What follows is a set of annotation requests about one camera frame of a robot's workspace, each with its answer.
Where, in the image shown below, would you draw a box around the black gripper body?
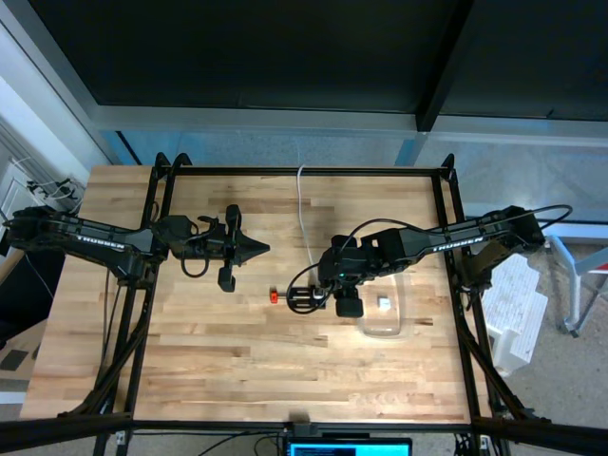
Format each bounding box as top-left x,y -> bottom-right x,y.
180,204 -> 242,293
317,236 -> 365,318

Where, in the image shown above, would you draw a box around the black clamp with red knob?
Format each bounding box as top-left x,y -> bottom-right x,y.
269,284 -> 330,313

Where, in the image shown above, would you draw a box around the brown cardboard box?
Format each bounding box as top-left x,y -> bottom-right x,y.
0,317 -> 48,381

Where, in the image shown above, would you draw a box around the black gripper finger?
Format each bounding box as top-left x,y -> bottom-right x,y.
237,229 -> 271,249
236,247 -> 271,266

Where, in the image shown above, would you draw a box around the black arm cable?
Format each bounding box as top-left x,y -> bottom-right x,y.
427,203 -> 575,238

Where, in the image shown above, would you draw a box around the white cable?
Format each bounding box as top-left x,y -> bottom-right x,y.
295,163 -> 318,286

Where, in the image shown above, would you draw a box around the black metal frame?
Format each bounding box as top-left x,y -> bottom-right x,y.
0,151 -> 608,456

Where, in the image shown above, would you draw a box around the black pillar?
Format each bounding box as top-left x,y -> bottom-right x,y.
415,0 -> 477,133

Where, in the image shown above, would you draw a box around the laptop screen with blue edge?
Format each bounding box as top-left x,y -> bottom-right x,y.
283,436 -> 413,456

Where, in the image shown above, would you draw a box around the small black camera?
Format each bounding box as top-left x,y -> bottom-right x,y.
284,411 -> 314,436

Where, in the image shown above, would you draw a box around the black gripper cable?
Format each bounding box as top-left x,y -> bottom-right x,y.
180,216 -> 220,279
286,218 -> 414,315

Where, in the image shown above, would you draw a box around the white foam block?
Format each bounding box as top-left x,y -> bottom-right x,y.
482,254 -> 549,379

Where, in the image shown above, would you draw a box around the clear plastic tub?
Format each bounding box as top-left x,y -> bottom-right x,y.
351,263 -> 413,341

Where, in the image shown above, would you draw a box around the white wall cables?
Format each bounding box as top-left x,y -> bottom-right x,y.
18,159 -> 85,205

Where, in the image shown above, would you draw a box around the grey metal stand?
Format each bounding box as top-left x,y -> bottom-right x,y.
543,235 -> 608,339

